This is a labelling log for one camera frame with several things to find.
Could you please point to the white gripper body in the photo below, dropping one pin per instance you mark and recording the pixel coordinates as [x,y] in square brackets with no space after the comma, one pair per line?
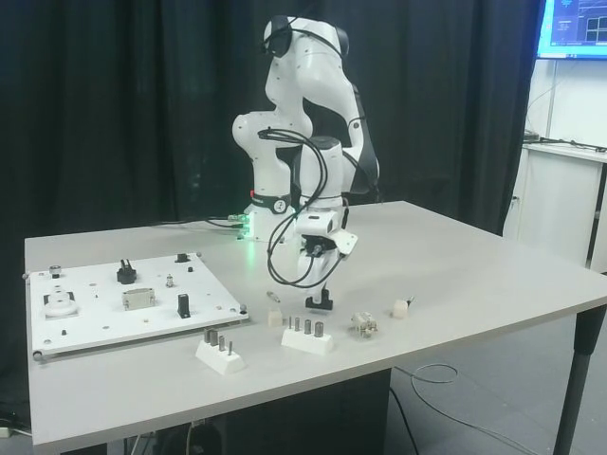
[318,272]

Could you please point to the black D-SUB plug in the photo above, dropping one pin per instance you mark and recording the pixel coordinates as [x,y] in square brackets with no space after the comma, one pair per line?
[318,302]

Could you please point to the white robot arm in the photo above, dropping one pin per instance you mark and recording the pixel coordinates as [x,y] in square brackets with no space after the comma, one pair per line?
[284,71]

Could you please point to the flat white mounting plate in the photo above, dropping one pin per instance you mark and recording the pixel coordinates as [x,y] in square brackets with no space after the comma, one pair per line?
[347,242]

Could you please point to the small white sensor box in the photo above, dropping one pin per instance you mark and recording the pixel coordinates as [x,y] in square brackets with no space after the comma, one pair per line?
[318,223]

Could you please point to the small metal plug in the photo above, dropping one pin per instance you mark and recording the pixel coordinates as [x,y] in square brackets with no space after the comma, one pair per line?
[272,296]

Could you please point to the medium metal round peg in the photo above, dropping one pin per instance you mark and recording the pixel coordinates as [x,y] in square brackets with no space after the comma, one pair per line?
[307,326]

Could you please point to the small metal round peg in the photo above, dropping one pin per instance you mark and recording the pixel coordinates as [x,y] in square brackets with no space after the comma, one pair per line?
[298,324]

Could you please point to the large metal round peg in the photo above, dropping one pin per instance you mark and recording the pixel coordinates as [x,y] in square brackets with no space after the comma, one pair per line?
[319,329]

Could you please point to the small white plug holder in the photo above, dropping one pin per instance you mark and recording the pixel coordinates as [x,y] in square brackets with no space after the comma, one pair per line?
[274,317]
[399,310]

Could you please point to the metal rectangular waterproof plug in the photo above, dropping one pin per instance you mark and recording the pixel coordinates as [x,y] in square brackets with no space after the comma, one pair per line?
[363,325]

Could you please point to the white round peg holder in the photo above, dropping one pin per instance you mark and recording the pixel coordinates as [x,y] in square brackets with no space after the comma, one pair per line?
[308,343]

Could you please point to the medium metal square peg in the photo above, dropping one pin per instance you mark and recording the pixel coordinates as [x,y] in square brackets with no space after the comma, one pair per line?
[221,341]

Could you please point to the large metal square peg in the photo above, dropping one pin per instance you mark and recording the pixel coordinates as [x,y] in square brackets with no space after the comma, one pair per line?
[209,338]

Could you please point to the white square peg holder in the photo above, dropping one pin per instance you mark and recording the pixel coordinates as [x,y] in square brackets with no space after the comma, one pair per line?
[220,361]

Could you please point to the black Ethernet plug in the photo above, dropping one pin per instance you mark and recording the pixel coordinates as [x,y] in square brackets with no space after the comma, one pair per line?
[181,258]

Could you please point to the black USB plug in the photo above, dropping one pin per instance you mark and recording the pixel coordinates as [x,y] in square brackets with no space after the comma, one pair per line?
[183,305]

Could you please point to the white task board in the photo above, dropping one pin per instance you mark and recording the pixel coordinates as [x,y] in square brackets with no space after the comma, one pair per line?
[142,327]

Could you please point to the white cabinet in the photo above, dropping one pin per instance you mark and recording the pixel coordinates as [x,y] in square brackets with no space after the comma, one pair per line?
[559,204]

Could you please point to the black curtain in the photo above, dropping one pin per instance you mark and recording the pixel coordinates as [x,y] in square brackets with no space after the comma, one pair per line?
[118,118]

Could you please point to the white medium gear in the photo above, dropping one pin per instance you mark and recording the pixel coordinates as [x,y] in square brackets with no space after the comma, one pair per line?
[60,297]

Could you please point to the white large gear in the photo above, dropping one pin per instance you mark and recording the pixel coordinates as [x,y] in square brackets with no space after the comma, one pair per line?
[60,311]

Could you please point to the white small gear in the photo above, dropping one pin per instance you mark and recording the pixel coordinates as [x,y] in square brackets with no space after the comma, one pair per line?
[57,287]

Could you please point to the metal bolt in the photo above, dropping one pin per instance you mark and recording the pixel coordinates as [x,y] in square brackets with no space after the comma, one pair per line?
[56,272]

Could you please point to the black table leg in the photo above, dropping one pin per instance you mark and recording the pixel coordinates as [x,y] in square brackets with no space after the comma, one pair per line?
[581,374]

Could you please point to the blue screen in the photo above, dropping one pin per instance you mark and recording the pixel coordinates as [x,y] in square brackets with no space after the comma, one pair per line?
[571,28]

